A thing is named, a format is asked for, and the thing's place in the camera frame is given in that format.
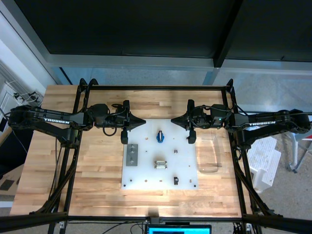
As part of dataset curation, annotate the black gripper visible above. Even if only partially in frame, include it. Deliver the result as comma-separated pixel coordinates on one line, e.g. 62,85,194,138
171,99,211,145
114,99,146,145

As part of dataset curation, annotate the large blue round socket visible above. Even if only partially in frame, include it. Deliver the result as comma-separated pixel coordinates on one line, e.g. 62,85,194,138
155,130,166,144

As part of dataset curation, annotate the grey metal plate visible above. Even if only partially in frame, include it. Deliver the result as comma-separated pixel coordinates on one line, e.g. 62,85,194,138
125,143,139,167

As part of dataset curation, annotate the clear plastic tub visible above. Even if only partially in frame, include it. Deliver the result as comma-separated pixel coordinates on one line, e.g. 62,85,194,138
195,134,224,175

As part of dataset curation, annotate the white plastic board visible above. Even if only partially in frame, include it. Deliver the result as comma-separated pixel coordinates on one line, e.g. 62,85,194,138
121,118,200,190

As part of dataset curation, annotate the white foam block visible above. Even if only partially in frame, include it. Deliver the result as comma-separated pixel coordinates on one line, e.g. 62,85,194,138
246,136,283,195

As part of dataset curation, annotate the laptop with blue screen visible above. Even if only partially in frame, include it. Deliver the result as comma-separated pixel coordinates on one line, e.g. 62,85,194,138
145,224,212,234

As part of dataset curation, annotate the grey metal wheeled stand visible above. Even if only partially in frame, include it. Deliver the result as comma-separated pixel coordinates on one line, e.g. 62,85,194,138
285,133,312,174

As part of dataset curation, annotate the brown cardboard box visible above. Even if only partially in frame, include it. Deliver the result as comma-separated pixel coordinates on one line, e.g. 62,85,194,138
0,163,25,196

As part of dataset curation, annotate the black cable loop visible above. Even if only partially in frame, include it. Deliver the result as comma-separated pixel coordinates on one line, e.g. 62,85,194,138
101,119,118,137

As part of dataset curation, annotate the black aluminium frame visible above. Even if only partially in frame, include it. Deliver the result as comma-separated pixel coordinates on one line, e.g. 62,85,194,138
0,78,312,234

